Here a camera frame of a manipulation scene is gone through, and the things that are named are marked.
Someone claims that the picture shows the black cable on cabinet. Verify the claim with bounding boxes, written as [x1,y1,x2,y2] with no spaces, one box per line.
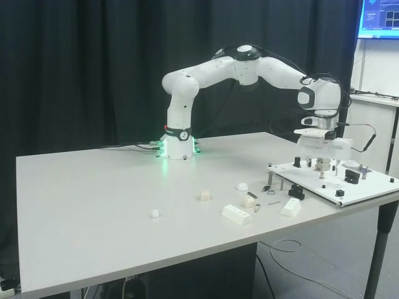
[349,88,399,101]

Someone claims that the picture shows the white sloped holder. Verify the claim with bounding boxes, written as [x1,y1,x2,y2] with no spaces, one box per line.
[279,199,302,217]

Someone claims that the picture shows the black D-SUB plug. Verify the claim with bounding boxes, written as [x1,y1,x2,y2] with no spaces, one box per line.
[287,183,307,201]

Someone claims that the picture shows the white cabinet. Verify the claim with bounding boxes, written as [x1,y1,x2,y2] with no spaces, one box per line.
[348,93,399,175]

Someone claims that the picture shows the black base cable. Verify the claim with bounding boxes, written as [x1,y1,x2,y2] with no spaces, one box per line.
[105,141,163,151]

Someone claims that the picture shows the white task board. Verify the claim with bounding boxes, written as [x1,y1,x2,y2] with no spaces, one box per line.
[267,157,399,208]

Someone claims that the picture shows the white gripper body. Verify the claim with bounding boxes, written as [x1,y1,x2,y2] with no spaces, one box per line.
[295,135,355,160]

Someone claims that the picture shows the grey floor cable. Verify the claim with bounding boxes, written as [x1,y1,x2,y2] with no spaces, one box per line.
[268,238,373,295]

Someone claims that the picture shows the blue screen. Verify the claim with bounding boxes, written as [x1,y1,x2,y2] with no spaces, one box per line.
[357,0,399,40]

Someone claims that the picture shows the black floor cable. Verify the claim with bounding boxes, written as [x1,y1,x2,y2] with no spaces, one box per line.
[255,254,272,299]

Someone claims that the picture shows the black table leg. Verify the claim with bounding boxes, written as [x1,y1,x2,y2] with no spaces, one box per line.
[363,204,391,299]

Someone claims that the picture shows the long white holder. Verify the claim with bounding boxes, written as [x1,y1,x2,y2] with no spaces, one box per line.
[221,204,254,225]

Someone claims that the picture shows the black curtain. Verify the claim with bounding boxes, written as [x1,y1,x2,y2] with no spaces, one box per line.
[0,0,365,283]

